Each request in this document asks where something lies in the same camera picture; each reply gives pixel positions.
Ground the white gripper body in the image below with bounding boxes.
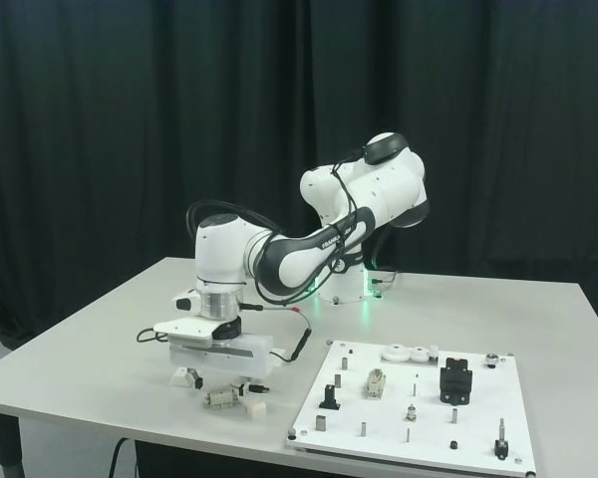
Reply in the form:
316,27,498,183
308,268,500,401
167,334,274,378

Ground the beige waterproof plug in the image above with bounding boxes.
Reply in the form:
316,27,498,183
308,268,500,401
201,388,237,413

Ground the small white cube holder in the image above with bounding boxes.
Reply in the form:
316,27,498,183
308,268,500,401
243,397,270,422

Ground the thin black rod red tag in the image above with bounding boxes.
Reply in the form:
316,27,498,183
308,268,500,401
238,301,314,363

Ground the black under-table cabinet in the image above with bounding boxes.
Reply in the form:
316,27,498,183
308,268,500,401
134,437,305,478

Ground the white task board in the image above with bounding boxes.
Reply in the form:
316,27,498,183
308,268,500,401
283,340,538,467

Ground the dark grey table leg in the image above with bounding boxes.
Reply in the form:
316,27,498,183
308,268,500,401
0,409,22,478

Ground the black D-SUB plug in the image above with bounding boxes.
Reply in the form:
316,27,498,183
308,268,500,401
438,355,474,403

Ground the black curtain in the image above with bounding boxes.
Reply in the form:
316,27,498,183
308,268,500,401
0,0,598,345

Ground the flat white mount plate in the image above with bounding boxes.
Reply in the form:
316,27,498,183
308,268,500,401
152,320,222,343

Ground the small white camera box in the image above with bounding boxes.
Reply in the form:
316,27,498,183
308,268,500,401
173,292,202,315

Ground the black floor cable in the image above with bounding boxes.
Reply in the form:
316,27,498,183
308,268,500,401
110,436,134,478

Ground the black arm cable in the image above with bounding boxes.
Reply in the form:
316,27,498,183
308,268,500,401
184,141,380,306

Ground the black base cable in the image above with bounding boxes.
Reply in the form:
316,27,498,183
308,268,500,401
371,270,401,291

